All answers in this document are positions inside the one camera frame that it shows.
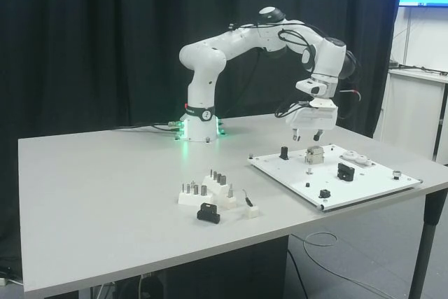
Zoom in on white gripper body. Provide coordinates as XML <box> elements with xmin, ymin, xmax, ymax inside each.
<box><xmin>285</xmin><ymin>104</ymin><xmax>339</xmax><ymax>130</ymax></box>

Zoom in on white stepped square peg holder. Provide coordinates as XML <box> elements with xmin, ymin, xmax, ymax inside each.
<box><xmin>202</xmin><ymin>175</ymin><xmax>233</xmax><ymax>206</ymax></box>

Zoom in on white task board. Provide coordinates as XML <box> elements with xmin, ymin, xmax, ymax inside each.
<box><xmin>246</xmin><ymin>143</ymin><xmax>424</xmax><ymax>213</ymax></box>

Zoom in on black waterproof plug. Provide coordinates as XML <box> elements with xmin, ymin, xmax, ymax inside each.
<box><xmin>337</xmin><ymin>162</ymin><xmax>356</xmax><ymax>183</ymax></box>

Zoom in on small white Ethernet plug holder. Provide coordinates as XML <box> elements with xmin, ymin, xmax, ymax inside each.
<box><xmin>242</xmin><ymin>204</ymin><xmax>260</xmax><ymax>220</ymax></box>

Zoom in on white cabinet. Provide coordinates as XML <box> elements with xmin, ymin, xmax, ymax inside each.
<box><xmin>379</xmin><ymin>67</ymin><xmax>448</xmax><ymax>167</ymax></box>

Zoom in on black D-SUB plug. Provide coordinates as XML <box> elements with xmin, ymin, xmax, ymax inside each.
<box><xmin>195</xmin><ymin>202</ymin><xmax>223</xmax><ymax>225</ymax></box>

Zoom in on black table leg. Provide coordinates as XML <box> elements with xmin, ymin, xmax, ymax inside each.
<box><xmin>408</xmin><ymin>190</ymin><xmax>444</xmax><ymax>299</ymax></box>

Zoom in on black curtain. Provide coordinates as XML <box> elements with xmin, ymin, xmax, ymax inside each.
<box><xmin>0</xmin><ymin>0</ymin><xmax>402</xmax><ymax>279</ymax></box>

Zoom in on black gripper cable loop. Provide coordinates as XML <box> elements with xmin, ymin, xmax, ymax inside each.
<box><xmin>274</xmin><ymin>100</ymin><xmax>309</xmax><ymax>120</ymax></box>

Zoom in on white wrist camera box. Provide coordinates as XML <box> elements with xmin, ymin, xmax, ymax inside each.
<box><xmin>295</xmin><ymin>78</ymin><xmax>329</xmax><ymax>97</ymax></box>

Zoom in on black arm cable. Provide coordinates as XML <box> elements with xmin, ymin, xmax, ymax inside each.
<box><xmin>229</xmin><ymin>20</ymin><xmax>325</xmax><ymax>69</ymax></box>

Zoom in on grey floor cable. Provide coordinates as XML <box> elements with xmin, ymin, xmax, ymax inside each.
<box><xmin>290</xmin><ymin>230</ymin><xmax>448</xmax><ymax>299</ymax></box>

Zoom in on black base cables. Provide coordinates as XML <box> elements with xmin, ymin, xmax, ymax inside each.
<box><xmin>115</xmin><ymin>122</ymin><xmax>183</xmax><ymax>134</ymax></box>

